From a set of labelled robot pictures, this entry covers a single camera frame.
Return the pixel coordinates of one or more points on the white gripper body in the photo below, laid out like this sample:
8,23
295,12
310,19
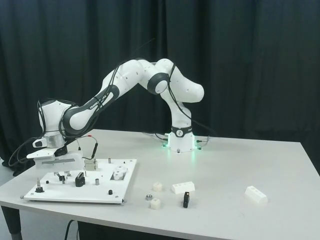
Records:
62,165

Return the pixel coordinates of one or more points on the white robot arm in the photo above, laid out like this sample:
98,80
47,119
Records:
175,105

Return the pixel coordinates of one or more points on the thick metal peg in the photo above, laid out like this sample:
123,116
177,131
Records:
97,181

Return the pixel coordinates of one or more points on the small white peg holder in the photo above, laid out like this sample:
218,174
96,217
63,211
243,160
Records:
155,203
157,187

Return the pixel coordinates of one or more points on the long white peg holder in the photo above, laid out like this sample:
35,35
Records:
256,195
183,188

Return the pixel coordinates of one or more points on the black rectangular plug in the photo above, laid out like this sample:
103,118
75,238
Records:
80,180

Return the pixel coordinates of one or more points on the metal plug black flange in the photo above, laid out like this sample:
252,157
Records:
39,187

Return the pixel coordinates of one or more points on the flat white mounting plate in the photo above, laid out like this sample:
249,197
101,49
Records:
41,153

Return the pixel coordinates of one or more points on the white box dark window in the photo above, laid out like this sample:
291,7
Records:
39,143

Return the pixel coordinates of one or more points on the white task board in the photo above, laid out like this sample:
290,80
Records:
100,192

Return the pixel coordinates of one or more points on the white medium gear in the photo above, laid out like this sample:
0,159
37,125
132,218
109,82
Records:
117,175

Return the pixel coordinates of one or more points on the white large gear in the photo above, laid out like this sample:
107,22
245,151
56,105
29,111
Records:
121,169

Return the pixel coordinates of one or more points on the black table leg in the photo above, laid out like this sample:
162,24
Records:
10,222

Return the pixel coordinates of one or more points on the black cabinet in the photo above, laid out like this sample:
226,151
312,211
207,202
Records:
125,232

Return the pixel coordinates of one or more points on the metal nut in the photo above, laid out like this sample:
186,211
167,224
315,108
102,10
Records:
149,197

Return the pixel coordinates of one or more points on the black curtain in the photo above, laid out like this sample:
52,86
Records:
75,50

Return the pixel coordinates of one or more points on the black D-SUB plug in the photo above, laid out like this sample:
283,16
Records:
185,200

